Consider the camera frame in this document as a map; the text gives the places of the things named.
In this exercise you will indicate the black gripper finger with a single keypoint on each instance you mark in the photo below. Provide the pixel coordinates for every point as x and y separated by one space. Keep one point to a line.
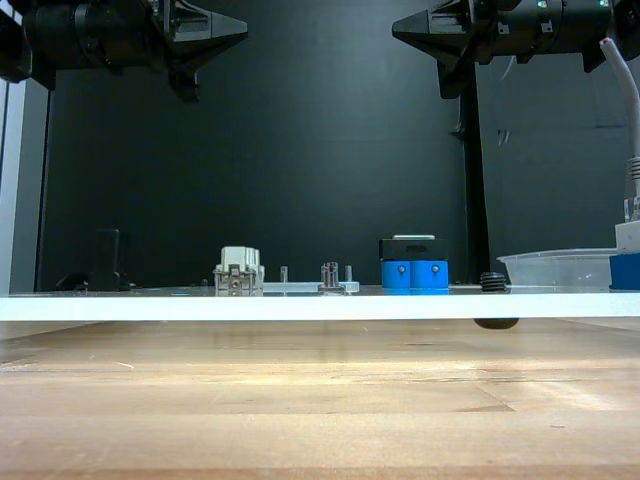
215 27
435 25
452 65
187 62

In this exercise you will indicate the grey connector housing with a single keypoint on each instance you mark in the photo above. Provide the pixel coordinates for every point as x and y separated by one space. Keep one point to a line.
239 272

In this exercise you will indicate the thin white strip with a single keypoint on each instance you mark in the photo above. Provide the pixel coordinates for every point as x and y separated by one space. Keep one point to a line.
508 69

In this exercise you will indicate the silver plate on black box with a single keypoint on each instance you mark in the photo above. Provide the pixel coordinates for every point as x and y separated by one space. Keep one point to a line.
414 236

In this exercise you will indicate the black box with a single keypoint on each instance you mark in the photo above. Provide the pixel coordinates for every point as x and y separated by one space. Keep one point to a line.
413 250

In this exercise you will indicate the light grey side panel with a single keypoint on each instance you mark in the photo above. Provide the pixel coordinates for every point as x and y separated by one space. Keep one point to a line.
25 200

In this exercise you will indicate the clear plastic tub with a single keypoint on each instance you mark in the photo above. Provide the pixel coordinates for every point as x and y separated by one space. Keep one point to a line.
555 270

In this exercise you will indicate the metal fitting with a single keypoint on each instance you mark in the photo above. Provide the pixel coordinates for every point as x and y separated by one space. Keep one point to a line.
330 280

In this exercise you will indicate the clear acrylic plate with pegs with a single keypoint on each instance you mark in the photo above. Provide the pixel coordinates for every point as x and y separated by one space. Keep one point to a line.
295 287

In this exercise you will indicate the white board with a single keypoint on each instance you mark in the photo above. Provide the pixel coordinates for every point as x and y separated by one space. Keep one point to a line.
250 306

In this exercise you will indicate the black rubber foot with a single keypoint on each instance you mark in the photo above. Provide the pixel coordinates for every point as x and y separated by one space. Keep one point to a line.
495 324

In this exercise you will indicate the black vertical frame post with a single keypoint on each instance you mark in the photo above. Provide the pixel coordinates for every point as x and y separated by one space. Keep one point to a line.
475 200

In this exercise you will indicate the black plastic bracket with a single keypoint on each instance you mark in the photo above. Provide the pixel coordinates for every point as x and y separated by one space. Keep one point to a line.
106 260

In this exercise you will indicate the blue lobed mount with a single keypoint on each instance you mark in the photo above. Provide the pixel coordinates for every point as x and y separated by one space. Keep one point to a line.
415 277

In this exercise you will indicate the blue rj45 socket mount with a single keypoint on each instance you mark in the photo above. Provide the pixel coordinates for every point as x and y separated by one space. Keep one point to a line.
626 270

